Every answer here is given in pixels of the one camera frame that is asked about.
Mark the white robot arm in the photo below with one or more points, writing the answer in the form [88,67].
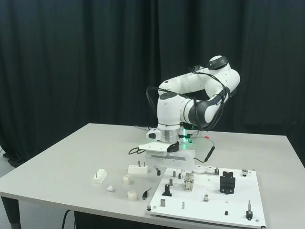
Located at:
[221,78]

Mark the black USB plug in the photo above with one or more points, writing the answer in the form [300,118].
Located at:
[144,195]

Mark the white task board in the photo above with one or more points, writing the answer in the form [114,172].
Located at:
[205,210]

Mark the metal BNC plug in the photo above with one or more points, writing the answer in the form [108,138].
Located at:
[244,172]

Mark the white large gear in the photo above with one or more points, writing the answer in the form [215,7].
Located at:
[199,169]

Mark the black table leg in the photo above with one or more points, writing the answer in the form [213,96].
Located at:
[10,212]

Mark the metal bolt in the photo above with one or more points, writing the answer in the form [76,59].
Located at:
[206,198]

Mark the black curtains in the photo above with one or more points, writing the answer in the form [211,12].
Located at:
[71,59]

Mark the flat white mounting plate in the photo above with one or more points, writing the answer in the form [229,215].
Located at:
[152,147]

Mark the white long peg holder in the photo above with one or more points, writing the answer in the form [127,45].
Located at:
[137,169]

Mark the white wedge peg holder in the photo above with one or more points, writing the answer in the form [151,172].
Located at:
[100,177]

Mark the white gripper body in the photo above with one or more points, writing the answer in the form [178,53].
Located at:
[186,164]

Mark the black D-SUB plug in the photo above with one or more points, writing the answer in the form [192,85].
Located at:
[227,182]

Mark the white small gear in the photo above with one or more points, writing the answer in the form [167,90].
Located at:
[110,188]

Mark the white medium gear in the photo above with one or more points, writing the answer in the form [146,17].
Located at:
[210,170]

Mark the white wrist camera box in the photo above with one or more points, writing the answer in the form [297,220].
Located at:
[152,134]

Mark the white cube holder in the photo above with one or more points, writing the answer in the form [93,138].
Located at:
[132,195]
[127,179]

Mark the thin black rod red tag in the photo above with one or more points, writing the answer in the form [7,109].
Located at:
[210,153]

